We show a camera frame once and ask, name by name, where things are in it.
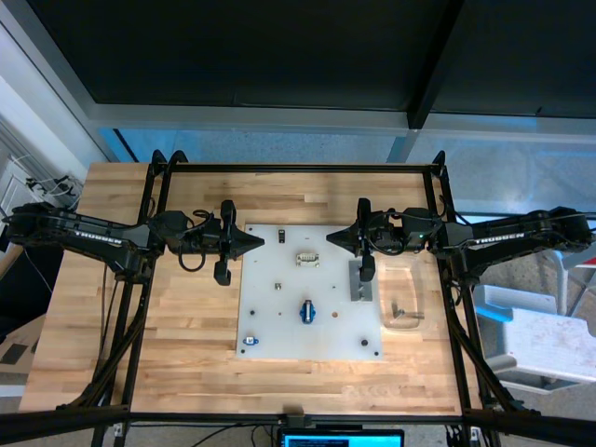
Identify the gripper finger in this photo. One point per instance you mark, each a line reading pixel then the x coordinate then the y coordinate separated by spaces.
pixel 349 233
pixel 349 244
pixel 242 247
pixel 242 236

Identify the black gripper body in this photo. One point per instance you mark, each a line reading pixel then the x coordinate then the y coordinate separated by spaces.
pixel 223 233
pixel 365 233

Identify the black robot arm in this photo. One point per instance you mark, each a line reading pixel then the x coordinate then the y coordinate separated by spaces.
pixel 93 233
pixel 498 239

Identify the white taskboard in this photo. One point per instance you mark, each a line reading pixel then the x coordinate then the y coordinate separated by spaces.
pixel 265 298

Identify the beige rectangular connector housing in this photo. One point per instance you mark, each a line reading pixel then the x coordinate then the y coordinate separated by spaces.
pixel 308 260

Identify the grey metal block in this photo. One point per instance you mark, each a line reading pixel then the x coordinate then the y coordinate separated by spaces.
pixel 356 291

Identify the clear plastic tub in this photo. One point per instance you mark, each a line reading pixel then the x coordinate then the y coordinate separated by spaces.
pixel 400 288

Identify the small blue holder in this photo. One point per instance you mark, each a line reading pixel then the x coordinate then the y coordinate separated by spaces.
pixel 244 342

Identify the laptop screen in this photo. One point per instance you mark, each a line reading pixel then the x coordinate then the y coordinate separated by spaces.
pixel 340 440

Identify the white step stool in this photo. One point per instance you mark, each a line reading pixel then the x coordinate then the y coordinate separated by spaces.
pixel 535 344

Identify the cardboard box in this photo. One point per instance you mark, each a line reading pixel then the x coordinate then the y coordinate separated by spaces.
pixel 28 335

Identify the black table frame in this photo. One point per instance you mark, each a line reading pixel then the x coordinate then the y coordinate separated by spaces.
pixel 298 168

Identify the blue connector mount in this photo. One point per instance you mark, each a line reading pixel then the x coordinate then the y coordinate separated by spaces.
pixel 300 313

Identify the table level camera box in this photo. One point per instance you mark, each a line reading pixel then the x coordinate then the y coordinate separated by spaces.
pixel 294 410

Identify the white tube frame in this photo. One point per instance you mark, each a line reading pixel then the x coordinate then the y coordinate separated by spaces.
pixel 561 288

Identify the white corner bracket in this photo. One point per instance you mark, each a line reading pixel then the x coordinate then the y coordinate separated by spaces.
pixel 118 429
pixel 475 433

